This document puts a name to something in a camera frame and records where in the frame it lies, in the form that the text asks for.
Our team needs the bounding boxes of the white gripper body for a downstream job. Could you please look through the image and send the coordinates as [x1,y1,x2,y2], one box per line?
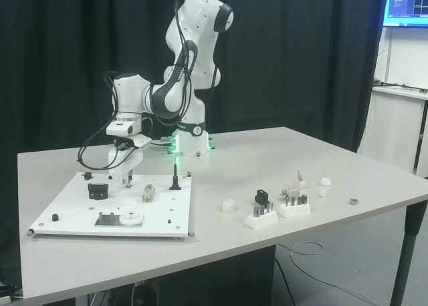
[108,145,145,177]

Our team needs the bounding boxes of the white large gear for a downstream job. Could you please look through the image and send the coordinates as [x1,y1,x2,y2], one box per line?
[120,211,145,226]

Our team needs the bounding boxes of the tall black waterproof plug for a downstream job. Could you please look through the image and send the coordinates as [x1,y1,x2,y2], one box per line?
[169,163,183,190]

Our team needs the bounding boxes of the white task board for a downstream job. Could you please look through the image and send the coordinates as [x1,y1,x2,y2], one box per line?
[27,170,197,242]

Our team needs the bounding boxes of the black curtain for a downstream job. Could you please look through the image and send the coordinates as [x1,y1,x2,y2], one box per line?
[0,0,392,287]

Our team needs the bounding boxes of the black D-SUB plug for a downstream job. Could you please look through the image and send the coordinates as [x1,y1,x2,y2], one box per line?
[254,188,271,210]

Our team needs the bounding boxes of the white round peg holder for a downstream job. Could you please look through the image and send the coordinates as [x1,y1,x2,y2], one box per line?
[244,211,279,229]

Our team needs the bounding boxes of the grey multi-pin connector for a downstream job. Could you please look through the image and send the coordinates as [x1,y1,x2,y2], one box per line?
[278,185,300,200]

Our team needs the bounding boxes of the white square peg holder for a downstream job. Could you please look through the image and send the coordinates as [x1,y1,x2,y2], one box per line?
[277,204,312,219]

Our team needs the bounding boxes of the white cabinet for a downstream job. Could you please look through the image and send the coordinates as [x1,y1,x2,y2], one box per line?
[362,84,428,180]

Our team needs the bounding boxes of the dark table leg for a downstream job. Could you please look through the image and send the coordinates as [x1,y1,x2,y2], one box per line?
[390,198,427,306]

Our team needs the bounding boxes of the blue screen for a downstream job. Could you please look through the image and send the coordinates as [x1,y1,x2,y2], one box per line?
[383,0,428,29]

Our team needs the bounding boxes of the small white camera box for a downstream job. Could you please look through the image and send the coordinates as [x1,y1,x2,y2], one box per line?
[106,120,142,136]

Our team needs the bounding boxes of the black looping wrist cable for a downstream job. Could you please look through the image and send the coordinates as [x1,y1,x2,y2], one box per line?
[77,125,116,172]

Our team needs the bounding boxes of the black cable over forearm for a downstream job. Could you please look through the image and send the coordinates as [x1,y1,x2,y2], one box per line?
[102,70,118,120]

